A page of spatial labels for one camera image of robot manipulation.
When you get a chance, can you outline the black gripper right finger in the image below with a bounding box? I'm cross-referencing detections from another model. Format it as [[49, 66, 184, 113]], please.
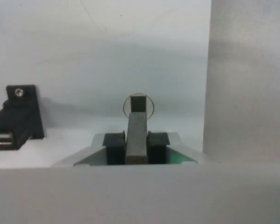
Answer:
[[147, 131, 199, 165]]

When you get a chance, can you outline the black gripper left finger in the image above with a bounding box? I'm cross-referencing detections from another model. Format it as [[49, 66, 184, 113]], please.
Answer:
[[73, 131, 126, 166]]

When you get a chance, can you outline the metal square peg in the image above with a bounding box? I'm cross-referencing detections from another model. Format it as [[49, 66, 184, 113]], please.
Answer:
[[125, 111, 148, 165]]

